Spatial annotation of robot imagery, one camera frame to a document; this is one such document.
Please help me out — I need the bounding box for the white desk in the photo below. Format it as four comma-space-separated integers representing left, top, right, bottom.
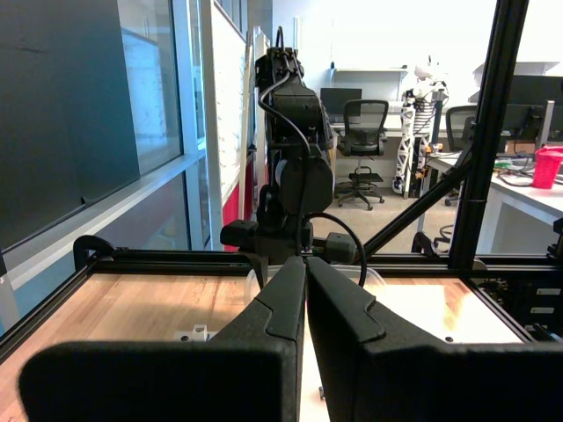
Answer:
421, 151, 563, 256

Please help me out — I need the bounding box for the black mesh office chair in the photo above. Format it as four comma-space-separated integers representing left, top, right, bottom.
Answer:
442, 105, 479, 207
334, 98, 391, 212

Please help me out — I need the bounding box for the brown cardboard box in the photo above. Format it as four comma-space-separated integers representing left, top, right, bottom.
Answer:
504, 139, 537, 156

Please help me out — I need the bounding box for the white task board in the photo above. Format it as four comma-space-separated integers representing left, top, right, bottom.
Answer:
173, 280, 525, 422

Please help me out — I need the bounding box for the blue clamp with white strap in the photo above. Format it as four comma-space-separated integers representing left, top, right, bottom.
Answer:
173, 324, 217, 343

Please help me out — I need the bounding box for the black computer monitor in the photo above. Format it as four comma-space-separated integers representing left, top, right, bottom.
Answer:
319, 87, 363, 116
499, 74, 563, 142

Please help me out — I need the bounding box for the black control box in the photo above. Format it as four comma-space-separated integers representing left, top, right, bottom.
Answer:
477, 270, 563, 348

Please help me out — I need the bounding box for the black aluminium frame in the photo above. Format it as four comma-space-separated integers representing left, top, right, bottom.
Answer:
0, 0, 563, 362

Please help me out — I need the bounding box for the white robot figure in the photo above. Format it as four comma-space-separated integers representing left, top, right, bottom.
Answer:
392, 55, 450, 200

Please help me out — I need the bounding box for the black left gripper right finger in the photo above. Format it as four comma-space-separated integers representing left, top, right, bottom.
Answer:
306, 258, 563, 422

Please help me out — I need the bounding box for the clear plastic tub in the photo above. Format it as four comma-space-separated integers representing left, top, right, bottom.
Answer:
243, 262, 384, 305

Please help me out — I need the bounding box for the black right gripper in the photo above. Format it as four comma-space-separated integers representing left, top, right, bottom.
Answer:
219, 209, 358, 290

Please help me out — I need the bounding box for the white wall shelf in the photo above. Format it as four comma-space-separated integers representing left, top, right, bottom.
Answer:
329, 65, 411, 91

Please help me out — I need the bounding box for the red plastic cup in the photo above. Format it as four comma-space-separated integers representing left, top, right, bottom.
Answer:
530, 144, 563, 190

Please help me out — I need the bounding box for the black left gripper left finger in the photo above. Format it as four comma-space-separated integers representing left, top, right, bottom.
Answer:
19, 257, 308, 422

